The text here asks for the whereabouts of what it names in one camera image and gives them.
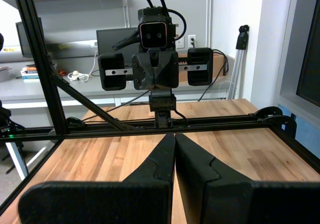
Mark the black aluminium frame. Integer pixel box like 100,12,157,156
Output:
0,0,298,217

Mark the black equipment green light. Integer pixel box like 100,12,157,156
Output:
0,100,27,141

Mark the white coiled cable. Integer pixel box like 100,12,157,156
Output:
66,70,90,83

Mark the stack of books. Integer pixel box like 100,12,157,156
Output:
20,66,41,81

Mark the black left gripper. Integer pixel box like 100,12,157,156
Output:
97,46,214,91

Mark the grey desk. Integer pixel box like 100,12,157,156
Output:
0,51,237,110

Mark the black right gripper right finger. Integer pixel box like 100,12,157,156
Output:
174,133,320,224

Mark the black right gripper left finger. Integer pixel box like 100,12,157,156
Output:
17,133,176,224

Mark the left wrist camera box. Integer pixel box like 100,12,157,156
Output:
137,7,175,50

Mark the silver tripod black head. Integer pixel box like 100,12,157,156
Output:
228,24,251,101

